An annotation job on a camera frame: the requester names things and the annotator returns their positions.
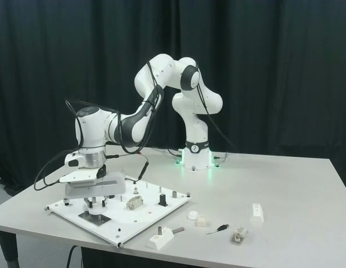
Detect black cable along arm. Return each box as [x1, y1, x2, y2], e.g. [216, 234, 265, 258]
[65, 60, 165, 155]

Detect small white block holder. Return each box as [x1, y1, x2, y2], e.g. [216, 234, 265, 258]
[195, 214, 212, 227]

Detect black curtains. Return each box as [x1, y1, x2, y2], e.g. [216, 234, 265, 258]
[0, 0, 346, 185]

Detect white task board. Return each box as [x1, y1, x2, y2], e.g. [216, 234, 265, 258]
[44, 178, 192, 248]

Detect grey table leg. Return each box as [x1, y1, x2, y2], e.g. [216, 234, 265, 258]
[0, 229, 18, 268]

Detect black cable under table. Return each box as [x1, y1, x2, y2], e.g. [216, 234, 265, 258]
[67, 245, 82, 268]

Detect white holder with holes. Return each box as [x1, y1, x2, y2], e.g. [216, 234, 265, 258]
[249, 203, 264, 223]

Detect metal D-SUB plug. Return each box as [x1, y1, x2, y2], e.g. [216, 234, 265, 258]
[230, 228, 244, 245]

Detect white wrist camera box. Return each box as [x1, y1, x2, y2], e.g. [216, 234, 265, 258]
[64, 152, 86, 170]

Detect black cable loop at wrist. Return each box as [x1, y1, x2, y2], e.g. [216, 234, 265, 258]
[33, 152, 70, 192]

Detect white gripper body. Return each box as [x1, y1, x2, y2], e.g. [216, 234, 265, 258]
[64, 171, 127, 200]

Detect black cable from shoulder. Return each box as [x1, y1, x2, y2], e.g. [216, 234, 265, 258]
[195, 64, 238, 154]

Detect black USB plug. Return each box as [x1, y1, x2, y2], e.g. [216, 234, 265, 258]
[206, 223, 230, 235]

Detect white large gear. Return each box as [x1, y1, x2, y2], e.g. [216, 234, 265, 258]
[83, 205, 108, 217]

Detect white peg holder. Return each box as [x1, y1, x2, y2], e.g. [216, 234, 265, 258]
[146, 227, 174, 250]

